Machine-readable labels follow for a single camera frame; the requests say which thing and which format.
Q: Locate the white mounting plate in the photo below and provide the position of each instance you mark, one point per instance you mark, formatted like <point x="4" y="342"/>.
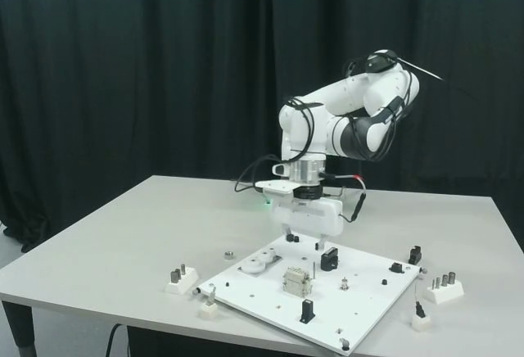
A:
<point x="278" y="186"/>

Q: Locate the metal USB plug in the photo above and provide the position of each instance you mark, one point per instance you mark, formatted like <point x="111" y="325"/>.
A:
<point x="211" y="296"/>

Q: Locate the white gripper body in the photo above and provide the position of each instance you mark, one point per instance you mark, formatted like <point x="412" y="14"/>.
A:
<point x="315" y="215"/>

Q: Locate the medium metal round peg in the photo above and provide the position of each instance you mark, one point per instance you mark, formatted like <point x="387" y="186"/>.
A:
<point x="444" y="281"/>

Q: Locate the small metal square peg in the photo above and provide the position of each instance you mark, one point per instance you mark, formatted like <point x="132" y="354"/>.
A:
<point x="183" y="269"/>

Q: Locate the white medium gear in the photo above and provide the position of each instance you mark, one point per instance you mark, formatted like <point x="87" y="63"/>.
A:
<point x="263" y="258"/>

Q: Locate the medium metal square peg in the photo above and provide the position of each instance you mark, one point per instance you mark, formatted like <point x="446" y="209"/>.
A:
<point x="178" y="272"/>

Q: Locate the white small gear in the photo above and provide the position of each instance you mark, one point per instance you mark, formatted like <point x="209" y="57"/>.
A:
<point x="270" y="253"/>

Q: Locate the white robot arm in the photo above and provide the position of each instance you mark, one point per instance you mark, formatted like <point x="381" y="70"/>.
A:
<point x="348" y="95"/>

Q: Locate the black Ethernet plug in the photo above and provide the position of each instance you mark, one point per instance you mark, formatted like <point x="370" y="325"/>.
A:
<point x="418" y="308"/>

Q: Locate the small white plug holder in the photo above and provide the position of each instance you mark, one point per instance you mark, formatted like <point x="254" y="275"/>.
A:
<point x="421" y="323"/>
<point x="208" y="313"/>

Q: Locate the large metal round peg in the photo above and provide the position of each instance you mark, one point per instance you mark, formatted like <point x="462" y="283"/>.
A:
<point x="452" y="278"/>

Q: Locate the black curtain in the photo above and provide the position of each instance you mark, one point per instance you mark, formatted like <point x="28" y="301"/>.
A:
<point x="123" y="66"/>

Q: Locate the white square peg holder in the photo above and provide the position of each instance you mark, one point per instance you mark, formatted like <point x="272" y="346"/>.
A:
<point x="180" y="286"/>

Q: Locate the white large gear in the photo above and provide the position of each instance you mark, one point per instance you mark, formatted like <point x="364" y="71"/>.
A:
<point x="253" y="267"/>

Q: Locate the black table leg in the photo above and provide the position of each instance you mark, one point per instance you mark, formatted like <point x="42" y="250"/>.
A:
<point x="18" y="326"/>

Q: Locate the black D-SUB plug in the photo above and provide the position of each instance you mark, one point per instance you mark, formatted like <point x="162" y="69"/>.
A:
<point x="414" y="255"/>

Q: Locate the white task board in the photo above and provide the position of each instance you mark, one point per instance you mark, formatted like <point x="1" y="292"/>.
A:
<point x="360" y="304"/>

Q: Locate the large metal square peg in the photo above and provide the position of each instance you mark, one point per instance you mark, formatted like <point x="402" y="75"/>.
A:
<point x="174" y="277"/>

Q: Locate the white round peg holder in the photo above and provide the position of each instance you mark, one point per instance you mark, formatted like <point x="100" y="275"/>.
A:
<point x="444" y="293"/>

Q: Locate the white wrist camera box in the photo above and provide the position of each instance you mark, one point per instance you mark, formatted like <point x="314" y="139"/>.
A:
<point x="282" y="169"/>

